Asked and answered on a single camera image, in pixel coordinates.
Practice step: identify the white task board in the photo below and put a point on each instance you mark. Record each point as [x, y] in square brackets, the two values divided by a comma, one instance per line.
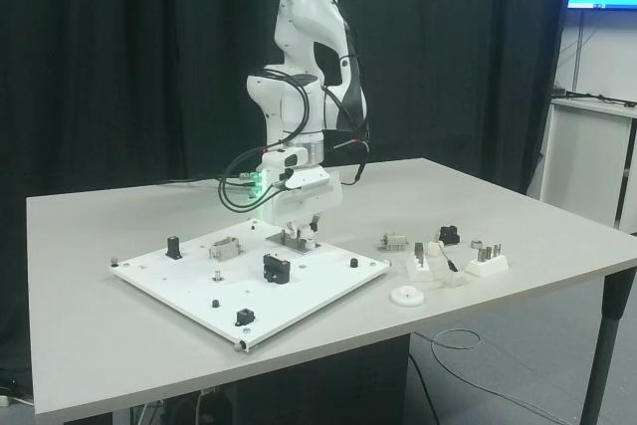
[199, 295]

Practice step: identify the white cabinet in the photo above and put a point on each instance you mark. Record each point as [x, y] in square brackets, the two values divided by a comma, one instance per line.
[587, 161]

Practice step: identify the black table leg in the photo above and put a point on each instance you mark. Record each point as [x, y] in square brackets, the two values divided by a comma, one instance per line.
[607, 345]

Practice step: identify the black D-SUB plug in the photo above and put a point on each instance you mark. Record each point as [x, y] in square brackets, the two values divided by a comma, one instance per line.
[448, 235]

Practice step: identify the grey metal connector plug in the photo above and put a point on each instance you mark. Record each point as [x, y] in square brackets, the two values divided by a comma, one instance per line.
[393, 241]

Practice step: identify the metal square peg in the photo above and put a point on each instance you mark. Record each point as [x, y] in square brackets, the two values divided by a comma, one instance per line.
[418, 251]

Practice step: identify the black curtain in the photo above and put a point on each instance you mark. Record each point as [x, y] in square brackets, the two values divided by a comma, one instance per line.
[124, 47]

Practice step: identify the white single peg holder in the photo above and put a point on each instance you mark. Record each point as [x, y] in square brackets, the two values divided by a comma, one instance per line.
[420, 270]

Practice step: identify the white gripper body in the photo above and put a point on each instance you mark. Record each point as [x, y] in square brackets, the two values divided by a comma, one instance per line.
[311, 201]

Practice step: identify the white medium gear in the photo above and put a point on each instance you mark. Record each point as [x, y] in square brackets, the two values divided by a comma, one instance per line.
[309, 244]

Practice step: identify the white multi peg holder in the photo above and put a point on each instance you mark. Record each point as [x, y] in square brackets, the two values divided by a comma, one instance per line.
[488, 266]

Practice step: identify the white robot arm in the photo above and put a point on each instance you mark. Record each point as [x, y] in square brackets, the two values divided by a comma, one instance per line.
[298, 47]

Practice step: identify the white large gear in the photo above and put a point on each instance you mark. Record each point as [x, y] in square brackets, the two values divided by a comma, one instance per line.
[407, 295]

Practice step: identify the white plug holder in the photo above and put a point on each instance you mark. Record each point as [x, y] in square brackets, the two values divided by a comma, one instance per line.
[443, 278]

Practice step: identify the round metal BNC plug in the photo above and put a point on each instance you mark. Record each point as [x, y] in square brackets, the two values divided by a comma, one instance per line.
[476, 245]

